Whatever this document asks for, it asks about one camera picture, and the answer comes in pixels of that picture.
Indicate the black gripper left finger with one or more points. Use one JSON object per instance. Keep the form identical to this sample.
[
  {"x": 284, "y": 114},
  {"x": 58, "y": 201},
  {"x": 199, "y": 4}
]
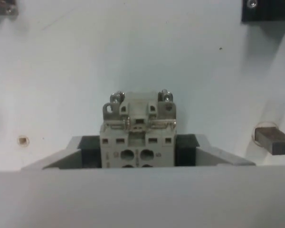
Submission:
[{"x": 89, "y": 152}]

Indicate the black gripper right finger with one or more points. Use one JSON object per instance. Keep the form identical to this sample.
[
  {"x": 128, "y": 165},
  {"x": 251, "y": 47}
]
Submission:
[{"x": 186, "y": 149}]

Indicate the grey waterproof plug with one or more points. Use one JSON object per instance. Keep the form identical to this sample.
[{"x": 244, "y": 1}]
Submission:
[{"x": 137, "y": 142}]

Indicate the metal square peg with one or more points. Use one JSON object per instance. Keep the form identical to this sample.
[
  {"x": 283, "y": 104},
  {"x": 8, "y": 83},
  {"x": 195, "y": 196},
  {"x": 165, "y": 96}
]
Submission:
[{"x": 275, "y": 141}]

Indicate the white task board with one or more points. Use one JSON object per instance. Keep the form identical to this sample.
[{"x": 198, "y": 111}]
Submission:
[{"x": 133, "y": 47}]

